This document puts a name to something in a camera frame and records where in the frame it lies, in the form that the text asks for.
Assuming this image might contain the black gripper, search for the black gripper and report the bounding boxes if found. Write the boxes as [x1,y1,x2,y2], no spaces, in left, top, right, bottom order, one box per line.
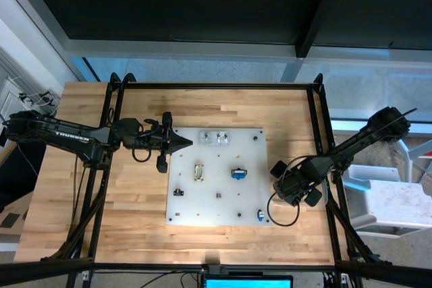
[269,159,323,208]
[141,111,194,173]

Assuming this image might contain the clear plastic tub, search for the clear plastic tub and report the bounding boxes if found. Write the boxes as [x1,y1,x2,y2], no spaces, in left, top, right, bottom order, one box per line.
[269,166,329,207]

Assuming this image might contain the large blue connector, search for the large blue connector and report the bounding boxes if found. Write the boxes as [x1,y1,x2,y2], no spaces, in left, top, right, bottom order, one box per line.
[230,167,248,181]

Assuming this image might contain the white board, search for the white board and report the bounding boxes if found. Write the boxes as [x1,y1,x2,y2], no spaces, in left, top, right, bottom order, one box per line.
[165,127,273,227]

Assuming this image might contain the blue screen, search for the blue screen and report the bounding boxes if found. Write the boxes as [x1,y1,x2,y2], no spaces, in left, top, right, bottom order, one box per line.
[202,275,294,288]

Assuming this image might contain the white plastic stool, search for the white plastic stool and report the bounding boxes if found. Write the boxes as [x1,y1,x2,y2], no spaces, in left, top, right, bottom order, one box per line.
[344,165,432,237]

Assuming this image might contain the cardboard box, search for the cardboard box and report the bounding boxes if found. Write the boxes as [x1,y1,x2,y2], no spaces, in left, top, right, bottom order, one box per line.
[0,190,34,235]

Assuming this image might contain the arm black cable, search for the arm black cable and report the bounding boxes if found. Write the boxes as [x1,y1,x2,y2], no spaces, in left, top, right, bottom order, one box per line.
[267,166,300,227]
[131,148,151,163]

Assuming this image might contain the black metal frame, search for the black metal frame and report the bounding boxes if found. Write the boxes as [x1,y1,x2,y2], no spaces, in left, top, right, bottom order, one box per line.
[0,71,432,288]

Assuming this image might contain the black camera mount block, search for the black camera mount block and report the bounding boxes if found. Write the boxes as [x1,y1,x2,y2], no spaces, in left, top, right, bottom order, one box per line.
[201,260,226,276]

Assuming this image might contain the white folding chair frame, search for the white folding chair frame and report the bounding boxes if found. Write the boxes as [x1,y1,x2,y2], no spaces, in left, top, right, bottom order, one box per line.
[394,139,432,184]

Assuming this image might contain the black cables under table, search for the black cables under table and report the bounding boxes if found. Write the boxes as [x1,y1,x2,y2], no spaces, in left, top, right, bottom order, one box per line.
[141,270,203,288]

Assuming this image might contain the white and black cables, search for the white and black cables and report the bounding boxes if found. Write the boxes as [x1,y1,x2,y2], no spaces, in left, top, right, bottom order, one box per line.
[18,90,57,107]

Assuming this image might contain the black slanted post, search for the black slanted post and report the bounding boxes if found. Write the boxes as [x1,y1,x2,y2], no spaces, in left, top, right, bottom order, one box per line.
[295,0,338,59]

